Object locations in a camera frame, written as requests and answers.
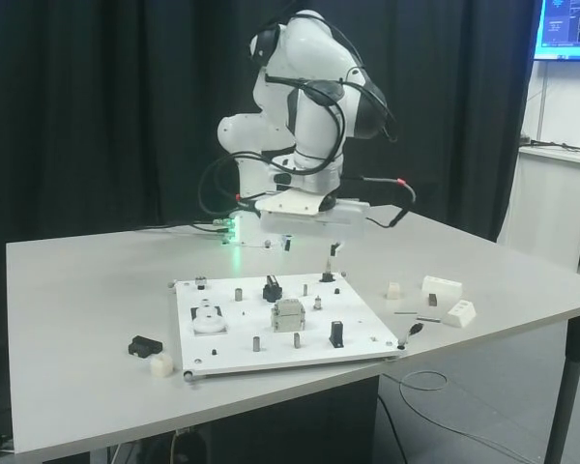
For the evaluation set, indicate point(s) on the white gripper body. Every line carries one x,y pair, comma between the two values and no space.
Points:
328,222

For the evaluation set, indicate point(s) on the metal BNC plug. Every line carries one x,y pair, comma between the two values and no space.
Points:
317,302

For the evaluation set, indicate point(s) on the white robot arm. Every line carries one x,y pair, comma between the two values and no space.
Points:
314,121

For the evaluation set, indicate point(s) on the waterproof plug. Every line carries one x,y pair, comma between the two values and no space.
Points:
327,271

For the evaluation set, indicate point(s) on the black ribbed plug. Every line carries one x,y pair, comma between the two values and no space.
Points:
272,289

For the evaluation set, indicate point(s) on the thick metal round peg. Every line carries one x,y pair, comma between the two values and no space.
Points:
238,294

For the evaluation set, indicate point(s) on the black rectangular plug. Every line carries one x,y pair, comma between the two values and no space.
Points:
337,333

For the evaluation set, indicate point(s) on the metal bolt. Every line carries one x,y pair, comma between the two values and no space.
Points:
201,281

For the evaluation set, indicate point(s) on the metal square peg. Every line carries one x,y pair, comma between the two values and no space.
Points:
296,341

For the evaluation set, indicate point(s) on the small black block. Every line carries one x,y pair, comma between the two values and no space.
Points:
432,299

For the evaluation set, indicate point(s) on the white large gear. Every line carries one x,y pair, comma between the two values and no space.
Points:
209,325

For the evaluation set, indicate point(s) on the large white holder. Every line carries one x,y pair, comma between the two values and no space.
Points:
442,286

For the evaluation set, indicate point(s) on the white task board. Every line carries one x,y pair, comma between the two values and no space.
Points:
290,357

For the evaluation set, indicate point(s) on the sloped white holder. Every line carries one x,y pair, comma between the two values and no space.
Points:
459,313

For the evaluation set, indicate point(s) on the black D-SUB plug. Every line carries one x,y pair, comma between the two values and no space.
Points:
145,346

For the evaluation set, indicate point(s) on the small white notched holder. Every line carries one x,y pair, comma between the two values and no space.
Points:
162,366

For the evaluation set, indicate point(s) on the white cabinet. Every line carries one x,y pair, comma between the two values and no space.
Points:
551,203

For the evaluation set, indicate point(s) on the black curtains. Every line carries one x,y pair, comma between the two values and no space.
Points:
77,96

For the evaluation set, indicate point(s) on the grey table leg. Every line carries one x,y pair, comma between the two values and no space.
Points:
572,367

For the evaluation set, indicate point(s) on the blue screen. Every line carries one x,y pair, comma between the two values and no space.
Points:
568,29

